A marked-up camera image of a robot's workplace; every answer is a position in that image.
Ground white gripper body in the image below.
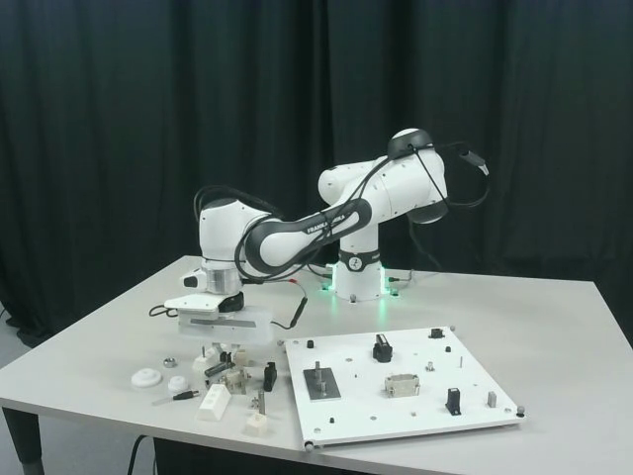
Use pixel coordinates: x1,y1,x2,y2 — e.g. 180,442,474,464
176,310,275,346

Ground white peg holder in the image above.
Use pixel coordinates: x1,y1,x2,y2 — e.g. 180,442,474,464
197,384,232,423
191,351,222,385

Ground metal D-SUB plug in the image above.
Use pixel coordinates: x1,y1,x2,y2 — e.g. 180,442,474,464
220,370,249,396

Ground black rod with red tag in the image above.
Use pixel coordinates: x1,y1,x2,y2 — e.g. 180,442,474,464
269,279,309,330

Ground white large gear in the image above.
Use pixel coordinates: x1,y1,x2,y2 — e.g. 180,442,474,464
131,368,164,391

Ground white task board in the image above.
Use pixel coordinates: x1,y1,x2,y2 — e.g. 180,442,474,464
282,324,527,439

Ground black table leg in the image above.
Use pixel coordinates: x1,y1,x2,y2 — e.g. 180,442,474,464
0,405,44,475

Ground black curtain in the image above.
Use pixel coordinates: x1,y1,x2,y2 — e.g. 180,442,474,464
0,0,633,331

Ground black base cables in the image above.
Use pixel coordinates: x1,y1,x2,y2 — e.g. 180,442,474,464
389,268,446,287

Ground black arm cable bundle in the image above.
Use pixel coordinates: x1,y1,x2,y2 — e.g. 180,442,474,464
194,140,492,284

